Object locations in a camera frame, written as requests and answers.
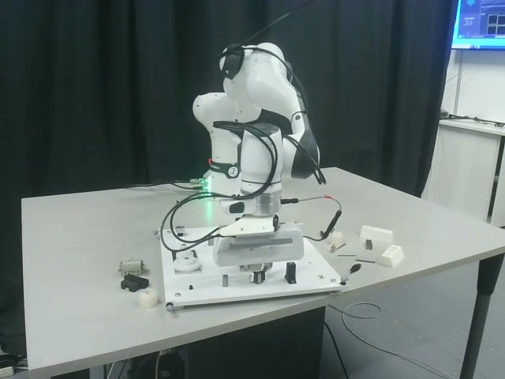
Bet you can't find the small white plug holder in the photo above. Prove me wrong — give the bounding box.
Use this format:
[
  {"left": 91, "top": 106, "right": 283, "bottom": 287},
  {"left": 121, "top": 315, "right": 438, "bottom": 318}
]
[{"left": 137, "top": 289, "right": 159, "bottom": 309}]

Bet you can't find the black table leg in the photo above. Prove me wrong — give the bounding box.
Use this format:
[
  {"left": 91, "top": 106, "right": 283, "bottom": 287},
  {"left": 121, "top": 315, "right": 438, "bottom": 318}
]
[{"left": 458, "top": 252, "right": 505, "bottom": 379}]

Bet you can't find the grey cable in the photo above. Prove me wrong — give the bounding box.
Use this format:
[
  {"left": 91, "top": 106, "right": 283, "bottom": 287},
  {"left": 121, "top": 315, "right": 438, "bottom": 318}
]
[{"left": 324, "top": 272, "right": 419, "bottom": 379}]

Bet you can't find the black curtain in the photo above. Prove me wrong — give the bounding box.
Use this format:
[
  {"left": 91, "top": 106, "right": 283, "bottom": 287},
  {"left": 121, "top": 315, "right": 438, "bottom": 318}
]
[{"left": 0, "top": 0, "right": 458, "bottom": 246}]

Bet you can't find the white sloped peg holder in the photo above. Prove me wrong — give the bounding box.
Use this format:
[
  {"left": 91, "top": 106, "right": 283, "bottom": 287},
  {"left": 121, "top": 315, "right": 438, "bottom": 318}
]
[{"left": 376, "top": 244, "right": 406, "bottom": 268}]

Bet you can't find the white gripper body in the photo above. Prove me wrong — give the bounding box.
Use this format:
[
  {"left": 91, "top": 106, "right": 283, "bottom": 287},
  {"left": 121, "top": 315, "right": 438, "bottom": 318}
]
[{"left": 211, "top": 221, "right": 306, "bottom": 267}]

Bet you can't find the white task board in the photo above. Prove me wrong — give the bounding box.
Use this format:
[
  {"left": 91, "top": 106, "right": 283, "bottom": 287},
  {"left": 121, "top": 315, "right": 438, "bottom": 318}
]
[{"left": 159, "top": 225, "right": 345, "bottom": 313}]

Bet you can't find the black D-SUB plug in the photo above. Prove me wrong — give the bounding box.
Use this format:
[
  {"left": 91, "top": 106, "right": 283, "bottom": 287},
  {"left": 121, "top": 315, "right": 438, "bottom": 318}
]
[{"left": 118, "top": 274, "right": 151, "bottom": 294}]

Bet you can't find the black overhead cable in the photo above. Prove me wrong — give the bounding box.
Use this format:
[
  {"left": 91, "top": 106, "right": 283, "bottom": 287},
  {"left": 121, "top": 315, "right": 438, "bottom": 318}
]
[{"left": 244, "top": 0, "right": 316, "bottom": 43}]

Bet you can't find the blue screen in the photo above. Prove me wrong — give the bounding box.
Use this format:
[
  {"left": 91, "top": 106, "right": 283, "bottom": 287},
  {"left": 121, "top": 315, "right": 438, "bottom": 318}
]
[{"left": 451, "top": 0, "right": 505, "bottom": 51}]

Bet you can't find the large white peg holder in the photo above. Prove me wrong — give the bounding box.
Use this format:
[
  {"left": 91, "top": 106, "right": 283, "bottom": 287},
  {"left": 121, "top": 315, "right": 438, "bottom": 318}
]
[{"left": 360, "top": 224, "right": 395, "bottom": 250}]

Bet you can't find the black box under table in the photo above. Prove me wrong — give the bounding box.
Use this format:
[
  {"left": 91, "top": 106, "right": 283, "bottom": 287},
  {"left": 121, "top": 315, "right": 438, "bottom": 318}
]
[{"left": 163, "top": 302, "right": 327, "bottom": 379}]

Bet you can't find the white large gear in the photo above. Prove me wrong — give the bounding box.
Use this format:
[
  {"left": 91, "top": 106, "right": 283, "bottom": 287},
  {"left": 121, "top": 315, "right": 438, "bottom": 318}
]
[{"left": 173, "top": 251, "right": 204, "bottom": 274}]

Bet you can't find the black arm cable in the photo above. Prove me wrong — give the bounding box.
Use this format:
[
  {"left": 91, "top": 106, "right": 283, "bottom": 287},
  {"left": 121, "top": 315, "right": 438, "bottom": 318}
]
[
  {"left": 163, "top": 120, "right": 279, "bottom": 260},
  {"left": 252, "top": 46, "right": 328, "bottom": 187}
]

